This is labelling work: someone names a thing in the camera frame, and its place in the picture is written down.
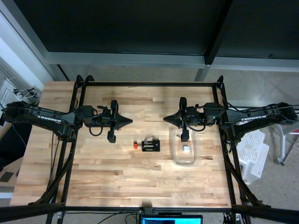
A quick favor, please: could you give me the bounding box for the clear plastic tub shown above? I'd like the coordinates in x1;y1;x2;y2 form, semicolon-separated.
171;129;202;168

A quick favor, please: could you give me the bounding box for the white step stool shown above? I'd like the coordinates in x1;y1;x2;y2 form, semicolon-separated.
236;129;267;186

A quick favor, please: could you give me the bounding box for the black aluminium table frame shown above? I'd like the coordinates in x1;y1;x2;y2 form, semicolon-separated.
0;74;299;224

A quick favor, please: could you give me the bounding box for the screen with blue edge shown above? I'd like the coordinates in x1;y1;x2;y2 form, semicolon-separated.
139;214;203;224

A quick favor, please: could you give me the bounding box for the braided black camera cable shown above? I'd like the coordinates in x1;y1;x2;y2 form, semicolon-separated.
88;123;103;137

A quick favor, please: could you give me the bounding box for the power strip with cables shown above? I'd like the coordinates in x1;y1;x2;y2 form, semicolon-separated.
13;86;39;103

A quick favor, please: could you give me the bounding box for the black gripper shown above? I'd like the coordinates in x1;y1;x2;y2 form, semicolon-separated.
163;97;202;143
99;100;133;143

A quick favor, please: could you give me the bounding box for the flat cardboard box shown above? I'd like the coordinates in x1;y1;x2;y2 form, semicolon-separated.
0;156;24;187

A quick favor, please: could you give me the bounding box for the grey chair leg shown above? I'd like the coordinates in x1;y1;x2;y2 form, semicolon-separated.
271;122;299;167

